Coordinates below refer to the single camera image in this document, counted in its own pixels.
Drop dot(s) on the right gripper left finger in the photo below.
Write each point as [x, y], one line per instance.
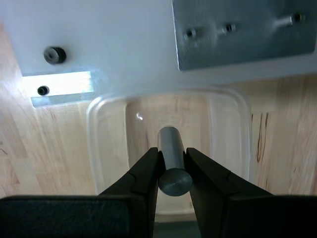
[141, 188]

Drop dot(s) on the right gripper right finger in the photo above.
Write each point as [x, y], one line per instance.
[213, 193]

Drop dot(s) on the grey metal cylinder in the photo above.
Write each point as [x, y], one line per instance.
[173, 161]

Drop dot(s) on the white taskboard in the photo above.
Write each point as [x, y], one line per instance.
[111, 37]

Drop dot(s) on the clear plastic tub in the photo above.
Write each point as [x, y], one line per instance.
[223, 136]

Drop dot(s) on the black board corner screw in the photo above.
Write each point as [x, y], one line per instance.
[42, 90]

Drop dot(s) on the grey metal plate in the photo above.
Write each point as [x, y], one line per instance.
[247, 49]

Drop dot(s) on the black ribbed round knob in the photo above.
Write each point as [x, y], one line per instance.
[54, 54]

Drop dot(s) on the grey threaded metal stud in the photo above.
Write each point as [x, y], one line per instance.
[297, 17]

